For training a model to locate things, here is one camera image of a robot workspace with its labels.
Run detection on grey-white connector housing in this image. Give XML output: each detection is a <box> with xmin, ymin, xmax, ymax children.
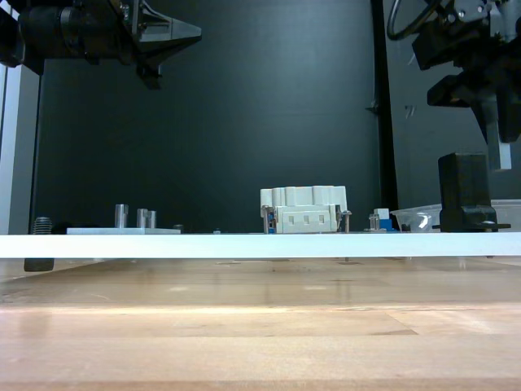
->
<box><xmin>260</xmin><ymin>184</ymin><xmax>348</xmax><ymax>235</ymax></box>

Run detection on grey metal plate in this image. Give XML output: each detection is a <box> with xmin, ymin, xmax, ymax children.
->
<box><xmin>66</xmin><ymin>226</ymin><xmax>183</xmax><ymax>236</ymax></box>

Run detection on clear plastic tub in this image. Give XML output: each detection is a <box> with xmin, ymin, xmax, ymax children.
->
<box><xmin>389</xmin><ymin>198</ymin><xmax>521</xmax><ymax>235</ymax></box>

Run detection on black plug block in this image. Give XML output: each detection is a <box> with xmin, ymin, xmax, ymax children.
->
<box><xmin>431</xmin><ymin>152</ymin><xmax>512</xmax><ymax>233</ymax></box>

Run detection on white task board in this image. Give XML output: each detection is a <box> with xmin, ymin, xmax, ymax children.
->
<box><xmin>0</xmin><ymin>234</ymin><xmax>521</xmax><ymax>261</ymax></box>

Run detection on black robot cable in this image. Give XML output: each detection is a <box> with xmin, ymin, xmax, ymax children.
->
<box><xmin>385</xmin><ymin>0</ymin><xmax>433</xmax><ymax>42</ymax></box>

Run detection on black threaded standoff screw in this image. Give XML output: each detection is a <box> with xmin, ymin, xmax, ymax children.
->
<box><xmin>23</xmin><ymin>216</ymin><xmax>55</xmax><ymax>273</ymax></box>

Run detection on small blue white connector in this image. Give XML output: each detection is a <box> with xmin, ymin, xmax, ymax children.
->
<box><xmin>373</xmin><ymin>207</ymin><xmax>399</xmax><ymax>234</ymax></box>

